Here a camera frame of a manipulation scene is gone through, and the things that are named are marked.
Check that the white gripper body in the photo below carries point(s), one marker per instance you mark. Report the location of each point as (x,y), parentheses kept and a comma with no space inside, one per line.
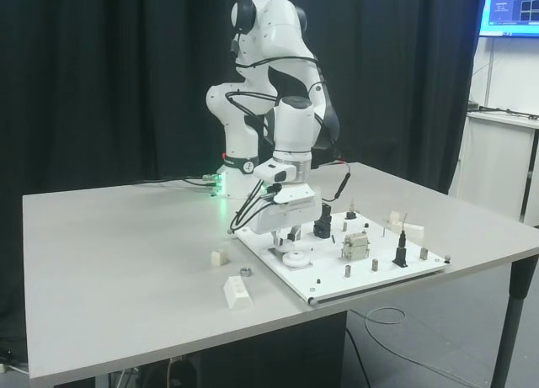
(290,215)

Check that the white medium gear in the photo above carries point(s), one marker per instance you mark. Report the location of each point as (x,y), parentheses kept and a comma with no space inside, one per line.
(287,246)

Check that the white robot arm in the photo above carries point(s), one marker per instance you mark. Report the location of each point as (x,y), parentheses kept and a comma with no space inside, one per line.
(290,127)

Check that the white large gear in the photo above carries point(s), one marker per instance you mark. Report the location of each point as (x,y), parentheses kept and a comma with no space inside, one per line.
(297,262)

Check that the black D-SUB plug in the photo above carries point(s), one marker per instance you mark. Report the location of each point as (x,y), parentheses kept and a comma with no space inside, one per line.
(323,226)

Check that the metal nut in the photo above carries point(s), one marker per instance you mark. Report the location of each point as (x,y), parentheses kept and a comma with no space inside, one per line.
(245,272)

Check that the white task board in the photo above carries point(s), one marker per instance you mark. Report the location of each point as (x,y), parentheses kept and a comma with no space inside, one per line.
(328,270)

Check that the grey waterproof plug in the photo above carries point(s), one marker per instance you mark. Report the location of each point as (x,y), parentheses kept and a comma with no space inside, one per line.
(350,211)

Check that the small white cube holder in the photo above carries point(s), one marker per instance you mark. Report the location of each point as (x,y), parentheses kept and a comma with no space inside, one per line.
(219,256)

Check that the white three-hole peg holder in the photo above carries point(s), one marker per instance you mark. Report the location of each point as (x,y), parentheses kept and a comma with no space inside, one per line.
(238,295)
(414,231)

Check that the metal square peg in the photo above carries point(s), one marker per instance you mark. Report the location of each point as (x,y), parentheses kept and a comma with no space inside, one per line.
(424,253)
(375,264)

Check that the small white round holder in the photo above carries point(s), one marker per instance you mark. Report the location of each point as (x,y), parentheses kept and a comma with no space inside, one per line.
(393,216)

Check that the black USB plug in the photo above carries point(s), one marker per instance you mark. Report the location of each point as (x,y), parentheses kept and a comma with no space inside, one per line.
(400,253)

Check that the white cabinet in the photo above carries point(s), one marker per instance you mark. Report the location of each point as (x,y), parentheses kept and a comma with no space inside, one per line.
(497,169)

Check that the black curtains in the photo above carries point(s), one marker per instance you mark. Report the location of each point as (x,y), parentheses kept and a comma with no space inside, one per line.
(126,68)

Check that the black table leg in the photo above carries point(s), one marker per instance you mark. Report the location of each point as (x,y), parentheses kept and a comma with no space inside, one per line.
(511,320)

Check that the blue screen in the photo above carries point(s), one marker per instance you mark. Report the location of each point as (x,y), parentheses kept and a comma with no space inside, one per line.
(509,9)

